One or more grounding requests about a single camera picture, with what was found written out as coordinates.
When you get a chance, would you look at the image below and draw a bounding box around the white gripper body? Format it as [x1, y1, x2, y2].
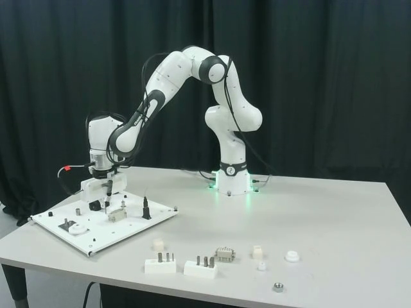
[80, 175, 125, 203]

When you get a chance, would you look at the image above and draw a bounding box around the white round peg holder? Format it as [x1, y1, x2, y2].
[144, 258, 177, 275]

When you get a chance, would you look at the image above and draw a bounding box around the white square peg holder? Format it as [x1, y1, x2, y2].
[183, 259, 218, 277]

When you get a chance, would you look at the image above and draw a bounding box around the white task board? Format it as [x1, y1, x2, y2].
[30, 188, 179, 257]

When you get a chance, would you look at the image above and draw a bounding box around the black USB plug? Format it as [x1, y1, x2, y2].
[141, 185, 152, 220]

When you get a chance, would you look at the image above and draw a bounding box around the black table leg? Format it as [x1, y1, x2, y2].
[1, 263, 27, 308]

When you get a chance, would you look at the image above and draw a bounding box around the grey waterproof plug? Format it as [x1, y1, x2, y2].
[214, 246, 238, 259]

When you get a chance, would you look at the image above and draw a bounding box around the black curtain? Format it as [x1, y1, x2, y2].
[0, 0, 411, 227]

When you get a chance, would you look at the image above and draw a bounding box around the black cable under table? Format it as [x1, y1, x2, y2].
[83, 281, 101, 308]

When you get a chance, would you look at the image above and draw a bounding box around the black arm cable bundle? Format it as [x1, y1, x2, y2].
[85, 53, 274, 180]

